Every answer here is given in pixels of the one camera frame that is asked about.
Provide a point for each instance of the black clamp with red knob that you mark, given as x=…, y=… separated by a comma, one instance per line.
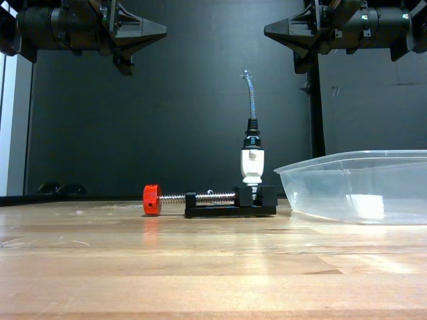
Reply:
x=230, y=211

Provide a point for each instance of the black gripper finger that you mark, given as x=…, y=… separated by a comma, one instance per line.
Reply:
x=292, y=41
x=140, y=26
x=290, y=26
x=140, y=41

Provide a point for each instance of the clear plastic tub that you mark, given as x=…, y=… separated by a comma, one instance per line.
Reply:
x=317, y=196

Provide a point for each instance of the white square sticker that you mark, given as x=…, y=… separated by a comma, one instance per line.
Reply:
x=365, y=204

